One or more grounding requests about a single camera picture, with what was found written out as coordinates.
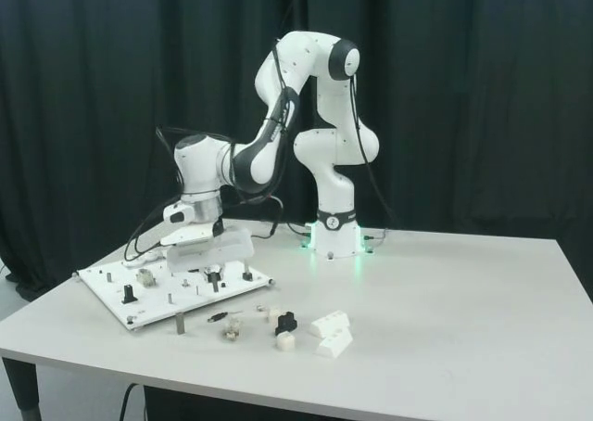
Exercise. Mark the black curtain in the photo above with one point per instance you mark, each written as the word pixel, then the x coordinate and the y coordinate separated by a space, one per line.
pixel 92 92

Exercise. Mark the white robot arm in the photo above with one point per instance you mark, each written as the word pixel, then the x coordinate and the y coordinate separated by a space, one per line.
pixel 331 115

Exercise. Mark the dark table leg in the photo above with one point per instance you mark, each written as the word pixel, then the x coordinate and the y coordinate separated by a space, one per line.
pixel 18 388

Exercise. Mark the white gear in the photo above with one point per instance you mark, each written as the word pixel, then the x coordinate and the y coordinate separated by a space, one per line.
pixel 150 257

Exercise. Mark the beige waterproof plug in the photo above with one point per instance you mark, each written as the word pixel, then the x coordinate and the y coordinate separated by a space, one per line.
pixel 231 330

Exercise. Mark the white task board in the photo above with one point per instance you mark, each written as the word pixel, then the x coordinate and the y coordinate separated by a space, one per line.
pixel 153 307

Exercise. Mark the metal square peg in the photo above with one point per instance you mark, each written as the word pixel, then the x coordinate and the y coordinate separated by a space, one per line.
pixel 180 324
pixel 215 285

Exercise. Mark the white angled peg holder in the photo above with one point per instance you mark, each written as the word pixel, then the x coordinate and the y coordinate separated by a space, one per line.
pixel 334 344
pixel 330 322

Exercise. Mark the black D-SUB plug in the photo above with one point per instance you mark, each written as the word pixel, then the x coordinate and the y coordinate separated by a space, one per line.
pixel 284 323

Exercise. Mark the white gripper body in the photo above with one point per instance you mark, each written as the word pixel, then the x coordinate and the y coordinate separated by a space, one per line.
pixel 208 251

